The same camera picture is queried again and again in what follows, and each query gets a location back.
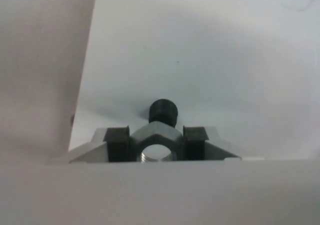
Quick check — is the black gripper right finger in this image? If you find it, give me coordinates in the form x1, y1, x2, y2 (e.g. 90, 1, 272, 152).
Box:
183, 125, 243, 161

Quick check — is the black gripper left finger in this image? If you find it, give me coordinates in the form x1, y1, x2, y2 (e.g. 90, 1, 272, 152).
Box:
68, 126, 130, 164

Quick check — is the white task board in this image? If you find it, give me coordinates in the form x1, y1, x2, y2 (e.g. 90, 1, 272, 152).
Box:
0, 0, 99, 165

